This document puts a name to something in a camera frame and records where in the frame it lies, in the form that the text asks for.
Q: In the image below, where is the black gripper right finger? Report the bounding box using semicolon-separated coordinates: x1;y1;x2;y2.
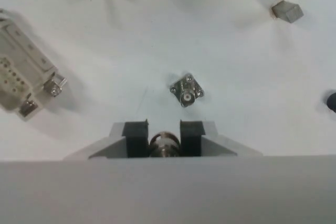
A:
180;119;264;157

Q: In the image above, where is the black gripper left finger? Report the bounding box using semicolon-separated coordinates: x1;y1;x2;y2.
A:
88;119;150;159

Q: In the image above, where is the metal BNC plug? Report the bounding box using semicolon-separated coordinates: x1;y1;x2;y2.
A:
148;130;182;158

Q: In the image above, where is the white task board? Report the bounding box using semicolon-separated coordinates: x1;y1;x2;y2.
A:
0;0;336;162

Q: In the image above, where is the black round plug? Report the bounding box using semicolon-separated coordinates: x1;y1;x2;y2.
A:
322;90;336;112

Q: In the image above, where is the large metal square peg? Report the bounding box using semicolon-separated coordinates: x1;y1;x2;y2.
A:
270;0;305;24

